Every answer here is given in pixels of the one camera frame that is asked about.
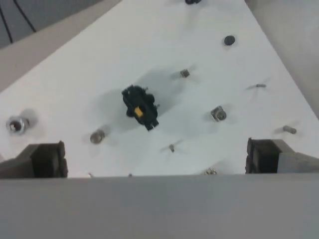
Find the white task board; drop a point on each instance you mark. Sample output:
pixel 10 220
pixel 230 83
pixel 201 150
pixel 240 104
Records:
pixel 149 37

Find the black round knob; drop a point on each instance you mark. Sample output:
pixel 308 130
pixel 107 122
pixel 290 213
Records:
pixel 230 40

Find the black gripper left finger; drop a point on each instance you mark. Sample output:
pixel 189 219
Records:
pixel 47 159

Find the metal square peg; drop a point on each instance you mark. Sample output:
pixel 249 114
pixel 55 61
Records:
pixel 97 137

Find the thin metal round peg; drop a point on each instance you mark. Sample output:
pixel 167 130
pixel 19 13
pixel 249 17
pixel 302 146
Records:
pixel 260 85

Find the grey waterproof plug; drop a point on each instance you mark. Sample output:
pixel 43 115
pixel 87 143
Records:
pixel 209 171

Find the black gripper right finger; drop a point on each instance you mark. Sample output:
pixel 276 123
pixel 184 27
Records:
pixel 266 156

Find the black D-SUB plug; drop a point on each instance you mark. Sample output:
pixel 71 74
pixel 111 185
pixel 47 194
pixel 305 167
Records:
pixel 139 107

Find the metal BNC plug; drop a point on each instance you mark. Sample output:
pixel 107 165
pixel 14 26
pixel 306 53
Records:
pixel 218 114

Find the metal bolt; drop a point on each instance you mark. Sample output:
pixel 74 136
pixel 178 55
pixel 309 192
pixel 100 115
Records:
pixel 16 124

